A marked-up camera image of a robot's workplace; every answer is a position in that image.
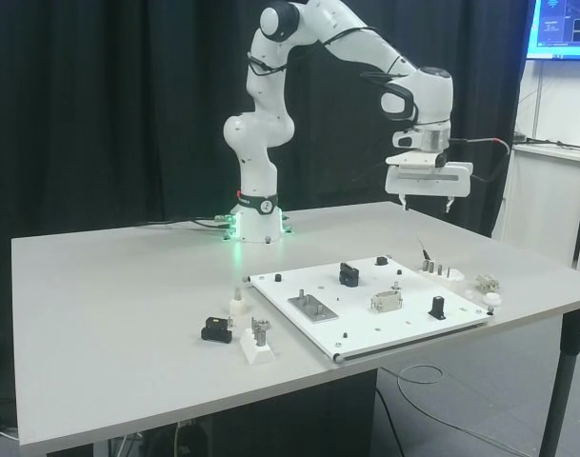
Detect white peg holder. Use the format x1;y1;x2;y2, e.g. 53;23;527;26
239;328;277;367
420;268;455;289

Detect grey floor cable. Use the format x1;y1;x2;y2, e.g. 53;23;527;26
394;364;580;457

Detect black D-SUB plug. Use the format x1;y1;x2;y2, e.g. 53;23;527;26
200;315;234;345

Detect blue screen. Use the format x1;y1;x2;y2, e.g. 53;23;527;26
526;0;580;62

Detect black curtain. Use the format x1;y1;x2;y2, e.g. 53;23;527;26
0;0;533;425

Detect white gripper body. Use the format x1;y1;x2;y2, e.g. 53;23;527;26
384;161;475;199

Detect white task board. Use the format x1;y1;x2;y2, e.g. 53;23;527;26
241;255;496;367

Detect black base cables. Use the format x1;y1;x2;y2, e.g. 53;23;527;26
141;214;238;238

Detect black cabinet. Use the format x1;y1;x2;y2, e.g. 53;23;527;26
206;368;379;457

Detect black table leg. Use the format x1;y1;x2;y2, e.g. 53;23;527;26
540;299;580;457

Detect white cabinet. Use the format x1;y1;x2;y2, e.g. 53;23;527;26
490;142;580;276

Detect black cable bundle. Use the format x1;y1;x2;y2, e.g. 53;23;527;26
511;133;580;154

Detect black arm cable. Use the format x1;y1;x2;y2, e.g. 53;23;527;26
247;26;422;126

